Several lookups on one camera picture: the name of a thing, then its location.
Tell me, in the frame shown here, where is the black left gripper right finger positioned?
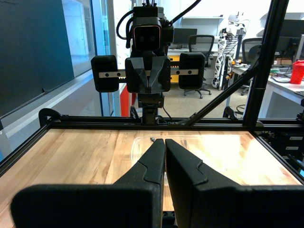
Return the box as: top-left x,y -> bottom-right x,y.
165,138 -> 304,228

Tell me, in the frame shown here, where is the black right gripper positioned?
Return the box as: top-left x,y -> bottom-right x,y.
91,52 -> 207,94

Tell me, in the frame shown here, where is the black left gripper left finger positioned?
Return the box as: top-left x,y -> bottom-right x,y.
11,138 -> 166,228

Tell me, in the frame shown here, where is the clear plastic container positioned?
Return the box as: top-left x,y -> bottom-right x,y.
130,135 -> 201,167

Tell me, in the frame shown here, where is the yellow cabinet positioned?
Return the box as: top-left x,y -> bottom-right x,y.
169,55 -> 181,84

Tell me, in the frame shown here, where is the red cabinet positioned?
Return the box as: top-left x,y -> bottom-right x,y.
120,83 -> 132,117

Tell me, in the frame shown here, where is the black office chair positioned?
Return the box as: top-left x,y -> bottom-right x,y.
184,35 -> 216,99

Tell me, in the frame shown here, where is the black computer monitor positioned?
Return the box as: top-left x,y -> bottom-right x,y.
173,28 -> 198,49
275,19 -> 304,62

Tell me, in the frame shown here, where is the white lattice robot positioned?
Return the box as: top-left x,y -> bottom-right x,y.
212,14 -> 247,90

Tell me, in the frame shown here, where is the black equipment box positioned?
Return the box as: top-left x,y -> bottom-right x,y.
260,132 -> 304,167

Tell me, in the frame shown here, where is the grey mesh office chair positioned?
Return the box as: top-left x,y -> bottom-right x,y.
240,38 -> 263,96

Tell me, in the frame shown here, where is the white desk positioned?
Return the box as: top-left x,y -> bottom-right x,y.
258,68 -> 304,119

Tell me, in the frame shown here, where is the red plastic cup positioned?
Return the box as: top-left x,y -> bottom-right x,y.
290,59 -> 304,85

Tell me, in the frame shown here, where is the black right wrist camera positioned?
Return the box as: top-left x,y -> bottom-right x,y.
132,23 -> 163,51

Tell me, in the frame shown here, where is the black looped cable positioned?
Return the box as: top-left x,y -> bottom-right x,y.
115,9 -> 134,48

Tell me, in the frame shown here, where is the black aluminium frame rail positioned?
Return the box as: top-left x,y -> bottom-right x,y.
248,129 -> 304,185
47,115 -> 304,132
0,116 -> 64,178

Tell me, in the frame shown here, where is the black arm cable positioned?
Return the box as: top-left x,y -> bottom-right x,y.
166,0 -> 202,25

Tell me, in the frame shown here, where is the black diagonal frame brace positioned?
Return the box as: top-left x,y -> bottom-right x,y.
187,54 -> 262,126

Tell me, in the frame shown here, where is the black rounded bracket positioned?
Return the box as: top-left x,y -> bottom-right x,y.
222,106 -> 238,119
38,108 -> 62,122

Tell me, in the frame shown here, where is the black frame upright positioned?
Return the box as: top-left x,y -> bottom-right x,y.
244,0 -> 290,123

